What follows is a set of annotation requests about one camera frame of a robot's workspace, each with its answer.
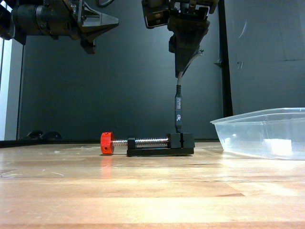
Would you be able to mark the black wall post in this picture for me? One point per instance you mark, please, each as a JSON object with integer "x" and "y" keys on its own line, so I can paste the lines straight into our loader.
{"x": 226, "y": 83}

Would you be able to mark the black vise with orange knob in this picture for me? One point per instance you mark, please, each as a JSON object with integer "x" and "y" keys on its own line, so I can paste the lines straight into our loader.
{"x": 181, "y": 143}

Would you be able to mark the clear plastic tub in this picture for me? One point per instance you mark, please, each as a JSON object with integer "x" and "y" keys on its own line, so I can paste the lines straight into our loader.
{"x": 238, "y": 138}

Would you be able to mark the black USB-C socket adapter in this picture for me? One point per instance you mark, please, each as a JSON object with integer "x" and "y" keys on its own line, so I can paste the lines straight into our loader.
{"x": 178, "y": 118}

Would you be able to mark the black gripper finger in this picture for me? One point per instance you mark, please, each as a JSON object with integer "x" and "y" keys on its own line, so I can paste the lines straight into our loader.
{"x": 188, "y": 35}
{"x": 95, "y": 22}

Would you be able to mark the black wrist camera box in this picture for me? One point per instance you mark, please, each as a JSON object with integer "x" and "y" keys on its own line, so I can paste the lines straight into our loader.
{"x": 156, "y": 16}

